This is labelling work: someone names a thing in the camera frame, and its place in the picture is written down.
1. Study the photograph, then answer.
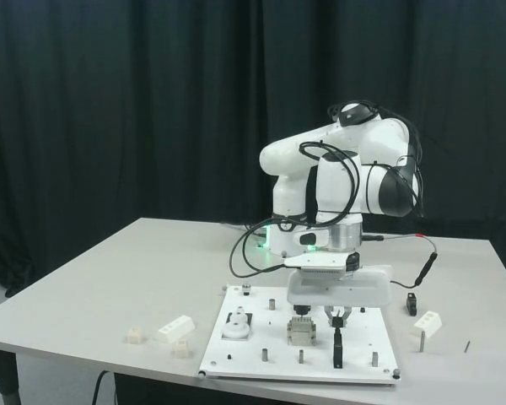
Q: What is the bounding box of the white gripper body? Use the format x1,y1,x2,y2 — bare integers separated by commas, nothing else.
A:
287,265,393,307

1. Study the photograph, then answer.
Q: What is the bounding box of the black USB plug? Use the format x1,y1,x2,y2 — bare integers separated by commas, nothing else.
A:
331,326,347,370

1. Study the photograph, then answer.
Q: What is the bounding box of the white wedge holder with holes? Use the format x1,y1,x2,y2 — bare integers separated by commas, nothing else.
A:
412,310,443,338

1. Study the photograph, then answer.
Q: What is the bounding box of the white task board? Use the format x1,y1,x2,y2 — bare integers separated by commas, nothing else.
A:
197,284,402,380

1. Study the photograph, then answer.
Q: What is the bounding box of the white medium gear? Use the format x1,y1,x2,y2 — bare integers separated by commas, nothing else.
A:
222,321,251,340

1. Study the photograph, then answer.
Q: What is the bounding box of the long white holder with holes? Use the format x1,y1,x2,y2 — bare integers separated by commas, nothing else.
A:
156,315,197,343

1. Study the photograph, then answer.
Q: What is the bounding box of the black curtain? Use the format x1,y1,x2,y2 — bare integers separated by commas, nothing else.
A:
0,0,506,299

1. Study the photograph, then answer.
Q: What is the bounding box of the dark table leg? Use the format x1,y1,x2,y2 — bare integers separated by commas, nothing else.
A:
0,348,18,405

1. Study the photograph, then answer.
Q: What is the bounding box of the thin black rod on wire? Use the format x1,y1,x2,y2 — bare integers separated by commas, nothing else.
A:
362,230,440,292

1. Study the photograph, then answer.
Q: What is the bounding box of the looping black wrist cable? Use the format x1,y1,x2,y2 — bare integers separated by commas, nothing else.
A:
229,141,363,276

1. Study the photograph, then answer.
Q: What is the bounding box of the black cable at arm foot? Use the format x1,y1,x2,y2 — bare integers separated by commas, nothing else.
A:
221,219,266,235

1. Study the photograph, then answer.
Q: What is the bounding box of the black cable bundle on arm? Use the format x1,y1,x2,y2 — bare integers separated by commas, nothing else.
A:
327,100,426,219

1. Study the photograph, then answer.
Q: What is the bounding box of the black cable under table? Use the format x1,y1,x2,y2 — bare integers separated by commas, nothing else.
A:
93,370,116,405

